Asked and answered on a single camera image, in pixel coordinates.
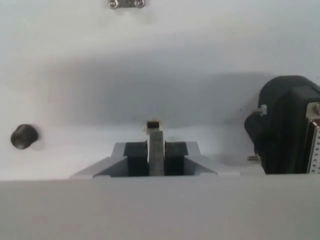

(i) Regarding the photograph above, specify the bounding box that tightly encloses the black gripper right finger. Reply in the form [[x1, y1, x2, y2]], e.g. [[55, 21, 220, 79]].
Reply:
[[163, 140, 241, 178]]

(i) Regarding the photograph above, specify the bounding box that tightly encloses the black D-SUB plug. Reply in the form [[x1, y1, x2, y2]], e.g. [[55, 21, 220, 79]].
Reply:
[[244, 74, 320, 175]]

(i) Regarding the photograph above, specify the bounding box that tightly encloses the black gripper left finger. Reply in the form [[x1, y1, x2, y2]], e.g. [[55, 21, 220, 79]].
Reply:
[[69, 140, 150, 179]]

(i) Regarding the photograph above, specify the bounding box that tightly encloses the metal square peg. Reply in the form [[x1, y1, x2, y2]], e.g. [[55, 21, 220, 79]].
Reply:
[[148, 131, 165, 178]]

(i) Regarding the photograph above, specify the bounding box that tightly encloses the white task board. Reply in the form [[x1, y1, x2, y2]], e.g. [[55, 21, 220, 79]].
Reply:
[[0, 0, 320, 181]]

